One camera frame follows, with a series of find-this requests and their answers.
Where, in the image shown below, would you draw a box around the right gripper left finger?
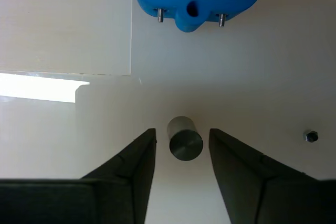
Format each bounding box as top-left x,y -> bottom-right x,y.
0,128 -> 158,224

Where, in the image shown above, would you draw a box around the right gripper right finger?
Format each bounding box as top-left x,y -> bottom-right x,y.
209,128 -> 336,224

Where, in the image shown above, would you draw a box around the grey metal cylinder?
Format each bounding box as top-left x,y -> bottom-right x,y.
166,115 -> 205,161

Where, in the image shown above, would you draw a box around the small dark hex nut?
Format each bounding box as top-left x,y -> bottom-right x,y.
303,129 -> 319,143

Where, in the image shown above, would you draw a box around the white board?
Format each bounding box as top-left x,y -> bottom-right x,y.
0,0 -> 336,224

